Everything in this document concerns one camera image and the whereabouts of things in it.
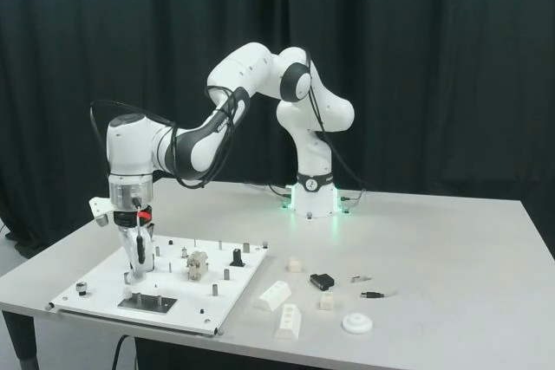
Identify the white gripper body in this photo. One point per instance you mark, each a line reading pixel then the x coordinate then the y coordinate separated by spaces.
pixel 127 240

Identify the white medium gear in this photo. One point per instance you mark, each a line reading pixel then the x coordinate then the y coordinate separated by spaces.
pixel 327 303

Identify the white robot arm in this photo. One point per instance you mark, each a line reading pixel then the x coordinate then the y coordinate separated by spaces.
pixel 303 144

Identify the white large gear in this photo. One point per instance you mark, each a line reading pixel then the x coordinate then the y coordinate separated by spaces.
pixel 357 324

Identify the metal BNC plug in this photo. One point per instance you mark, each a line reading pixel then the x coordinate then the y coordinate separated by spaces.
pixel 81 290

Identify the white task board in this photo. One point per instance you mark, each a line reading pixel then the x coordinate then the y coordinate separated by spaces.
pixel 182 300

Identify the black table leg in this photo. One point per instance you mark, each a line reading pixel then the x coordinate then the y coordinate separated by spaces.
pixel 15 339

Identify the long white peg holder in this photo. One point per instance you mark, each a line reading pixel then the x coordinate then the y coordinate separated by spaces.
pixel 288 322
pixel 273 296

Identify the small white holder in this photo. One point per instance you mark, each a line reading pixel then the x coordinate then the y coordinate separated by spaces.
pixel 295 265

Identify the black D-SUB plug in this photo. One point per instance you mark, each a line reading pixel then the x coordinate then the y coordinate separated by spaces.
pixel 323 280

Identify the metal USB plug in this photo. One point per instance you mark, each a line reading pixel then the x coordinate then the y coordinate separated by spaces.
pixel 361 279

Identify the black curtain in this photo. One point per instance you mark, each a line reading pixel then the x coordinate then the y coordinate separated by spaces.
pixel 433 62

